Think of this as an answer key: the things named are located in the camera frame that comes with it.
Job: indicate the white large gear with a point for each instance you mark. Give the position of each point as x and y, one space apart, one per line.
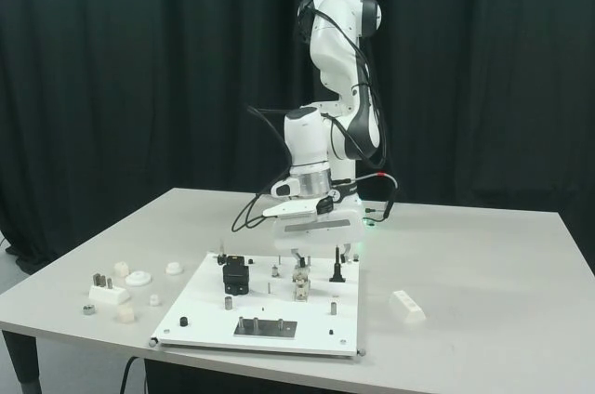
138 279

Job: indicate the white task board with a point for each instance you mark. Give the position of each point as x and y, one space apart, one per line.
279 315

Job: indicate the empty white peg holder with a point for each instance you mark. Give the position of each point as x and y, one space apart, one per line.
406 306

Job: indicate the small white block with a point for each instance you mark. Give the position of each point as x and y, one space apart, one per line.
125 314
121 270

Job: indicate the black curtains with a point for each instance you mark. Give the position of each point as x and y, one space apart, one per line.
93 41

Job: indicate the black D-SUB plug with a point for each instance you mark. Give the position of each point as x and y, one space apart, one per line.
236 275

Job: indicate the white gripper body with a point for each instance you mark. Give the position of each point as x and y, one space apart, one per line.
321 236

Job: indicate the metal round peg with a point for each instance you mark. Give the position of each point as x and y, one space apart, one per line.
334 309
228 304

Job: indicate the white mounting plate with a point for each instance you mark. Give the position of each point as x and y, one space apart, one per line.
290 209

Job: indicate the white small gear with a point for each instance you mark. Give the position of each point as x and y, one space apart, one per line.
154 300

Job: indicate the black table leg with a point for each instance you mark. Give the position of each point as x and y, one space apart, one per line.
21 361

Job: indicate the grey waterproof plug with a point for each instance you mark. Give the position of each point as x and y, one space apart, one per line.
301 275

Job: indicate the metal hex nut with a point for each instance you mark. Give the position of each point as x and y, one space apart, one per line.
88 310

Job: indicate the white medium gear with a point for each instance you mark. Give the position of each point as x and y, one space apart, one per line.
174 268

